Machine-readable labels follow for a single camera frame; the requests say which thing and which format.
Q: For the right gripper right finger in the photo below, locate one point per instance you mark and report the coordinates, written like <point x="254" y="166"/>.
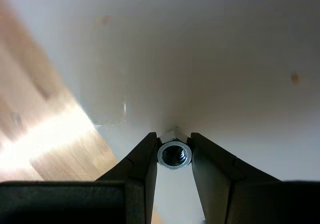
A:
<point x="250" y="204"/>

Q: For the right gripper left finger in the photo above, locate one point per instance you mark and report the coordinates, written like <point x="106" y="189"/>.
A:
<point x="87" y="204"/>

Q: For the silver M12 hex nut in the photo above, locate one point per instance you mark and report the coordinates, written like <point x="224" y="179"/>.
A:
<point x="161" y="157"/>

